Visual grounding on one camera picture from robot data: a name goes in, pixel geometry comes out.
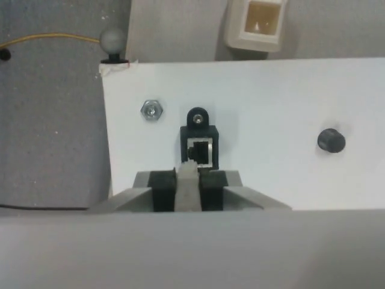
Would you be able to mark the white task board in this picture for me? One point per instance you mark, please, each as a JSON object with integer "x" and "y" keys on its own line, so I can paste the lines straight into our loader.
{"x": 270, "y": 105}

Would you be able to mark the small black round knob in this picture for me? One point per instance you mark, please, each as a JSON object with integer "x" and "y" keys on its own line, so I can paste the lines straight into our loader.
{"x": 331, "y": 141}

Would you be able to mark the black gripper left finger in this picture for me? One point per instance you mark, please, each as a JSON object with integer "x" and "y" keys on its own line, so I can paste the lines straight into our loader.
{"x": 162, "y": 192}

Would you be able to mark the white cube holder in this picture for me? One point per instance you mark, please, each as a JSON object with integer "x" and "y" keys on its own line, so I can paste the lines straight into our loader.
{"x": 255, "y": 27}

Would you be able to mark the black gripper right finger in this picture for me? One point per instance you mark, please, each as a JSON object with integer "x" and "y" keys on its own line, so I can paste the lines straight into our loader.
{"x": 212, "y": 192}

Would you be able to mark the grey marker ball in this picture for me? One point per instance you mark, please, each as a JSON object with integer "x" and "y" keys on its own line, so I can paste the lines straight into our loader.
{"x": 112, "y": 40}

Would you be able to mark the translucent white Ethernet plug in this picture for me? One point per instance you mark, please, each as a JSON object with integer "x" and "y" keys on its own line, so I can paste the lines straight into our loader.
{"x": 188, "y": 189}

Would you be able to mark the metal hex nut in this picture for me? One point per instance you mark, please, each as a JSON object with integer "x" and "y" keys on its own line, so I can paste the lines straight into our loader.
{"x": 152, "y": 110}

